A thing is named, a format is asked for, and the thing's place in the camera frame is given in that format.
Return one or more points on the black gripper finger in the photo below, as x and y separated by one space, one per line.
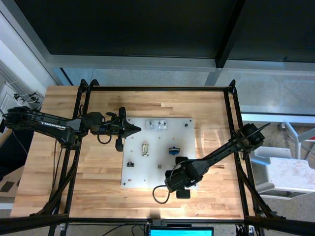
133 131
133 127

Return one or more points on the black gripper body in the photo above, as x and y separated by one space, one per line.
120 127
182 179

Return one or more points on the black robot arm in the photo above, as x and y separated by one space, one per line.
53 125
221 152

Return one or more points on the beige multi-pin connector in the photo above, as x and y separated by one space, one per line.
145 150

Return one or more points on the silver metal block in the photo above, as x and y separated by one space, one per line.
156 125

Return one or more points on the small black clamp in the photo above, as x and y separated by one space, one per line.
129 164

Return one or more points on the white board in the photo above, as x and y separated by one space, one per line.
147 172

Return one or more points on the blue-lit screen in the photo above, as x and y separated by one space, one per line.
179 232

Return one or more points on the black corner clamp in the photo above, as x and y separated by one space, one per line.
232 84

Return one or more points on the white plastic chair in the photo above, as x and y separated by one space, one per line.
290 172

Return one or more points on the cardboard box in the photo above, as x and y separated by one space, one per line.
14 175

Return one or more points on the black frame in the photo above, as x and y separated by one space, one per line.
157 89

